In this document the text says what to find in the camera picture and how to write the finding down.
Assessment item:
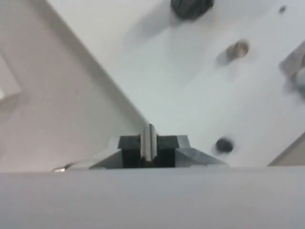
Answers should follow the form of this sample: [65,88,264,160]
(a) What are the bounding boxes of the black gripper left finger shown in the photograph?
[89,135,142,170]

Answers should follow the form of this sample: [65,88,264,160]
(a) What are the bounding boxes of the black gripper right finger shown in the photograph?
[156,134,231,168]

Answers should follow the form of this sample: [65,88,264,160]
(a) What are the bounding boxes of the metal round peg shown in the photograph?
[140,123,158,162]

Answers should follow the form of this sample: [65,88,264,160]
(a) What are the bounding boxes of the black round knob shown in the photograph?
[214,136,235,154]

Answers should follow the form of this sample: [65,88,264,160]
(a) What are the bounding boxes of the white task board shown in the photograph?
[51,0,305,168]

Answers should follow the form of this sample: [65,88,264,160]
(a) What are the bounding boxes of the black D-SUB plug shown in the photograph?
[170,0,214,21]

